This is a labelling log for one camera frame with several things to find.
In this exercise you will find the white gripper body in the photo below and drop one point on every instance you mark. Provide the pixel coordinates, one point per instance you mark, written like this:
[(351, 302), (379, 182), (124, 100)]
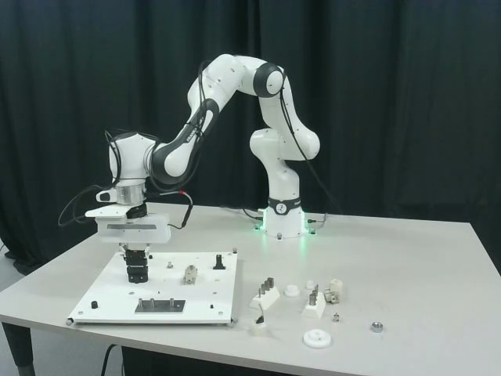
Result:
[(156, 231)]

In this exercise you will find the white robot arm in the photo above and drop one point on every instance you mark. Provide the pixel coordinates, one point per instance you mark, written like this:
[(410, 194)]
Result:
[(274, 176)]

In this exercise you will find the thin black rod red tag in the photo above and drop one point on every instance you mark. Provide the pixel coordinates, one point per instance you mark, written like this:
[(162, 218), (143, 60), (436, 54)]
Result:
[(168, 192)]

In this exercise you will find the white task board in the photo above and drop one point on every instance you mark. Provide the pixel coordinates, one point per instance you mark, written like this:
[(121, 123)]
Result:
[(109, 297)]

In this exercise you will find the metal round peg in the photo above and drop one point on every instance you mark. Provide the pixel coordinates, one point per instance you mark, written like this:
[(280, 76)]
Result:
[(265, 286), (271, 283), (259, 290)]

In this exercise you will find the small white plug holder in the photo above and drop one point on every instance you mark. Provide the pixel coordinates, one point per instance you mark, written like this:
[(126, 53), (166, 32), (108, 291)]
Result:
[(258, 331)]

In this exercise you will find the dark grey table leg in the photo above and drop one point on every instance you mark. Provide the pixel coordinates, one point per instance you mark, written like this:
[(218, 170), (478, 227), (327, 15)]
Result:
[(17, 344)]

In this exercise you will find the white medium gear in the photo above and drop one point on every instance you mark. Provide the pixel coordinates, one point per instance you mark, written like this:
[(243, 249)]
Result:
[(291, 291)]

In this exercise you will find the black curtain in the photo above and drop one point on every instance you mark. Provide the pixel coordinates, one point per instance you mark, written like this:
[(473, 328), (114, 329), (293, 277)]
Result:
[(117, 78)]

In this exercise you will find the white small gear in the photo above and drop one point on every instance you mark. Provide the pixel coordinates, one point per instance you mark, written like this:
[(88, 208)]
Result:
[(309, 284)]

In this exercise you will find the metal square peg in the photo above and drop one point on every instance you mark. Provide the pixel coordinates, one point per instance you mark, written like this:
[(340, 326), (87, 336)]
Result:
[(315, 291), (311, 299)]

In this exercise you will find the white square peg holder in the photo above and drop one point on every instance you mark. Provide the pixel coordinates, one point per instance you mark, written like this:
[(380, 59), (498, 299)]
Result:
[(313, 311)]

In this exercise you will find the metal square block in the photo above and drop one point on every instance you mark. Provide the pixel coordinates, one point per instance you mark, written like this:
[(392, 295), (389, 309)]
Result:
[(332, 297)]

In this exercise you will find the white waterproof plug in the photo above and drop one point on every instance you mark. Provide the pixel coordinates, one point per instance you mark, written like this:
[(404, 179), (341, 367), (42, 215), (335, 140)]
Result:
[(336, 285)]

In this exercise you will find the white large gear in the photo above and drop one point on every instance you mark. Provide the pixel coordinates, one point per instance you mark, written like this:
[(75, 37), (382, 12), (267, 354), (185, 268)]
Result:
[(313, 340)]

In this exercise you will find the metal bolt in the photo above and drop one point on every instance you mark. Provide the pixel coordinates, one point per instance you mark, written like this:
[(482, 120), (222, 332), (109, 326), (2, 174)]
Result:
[(376, 327)]

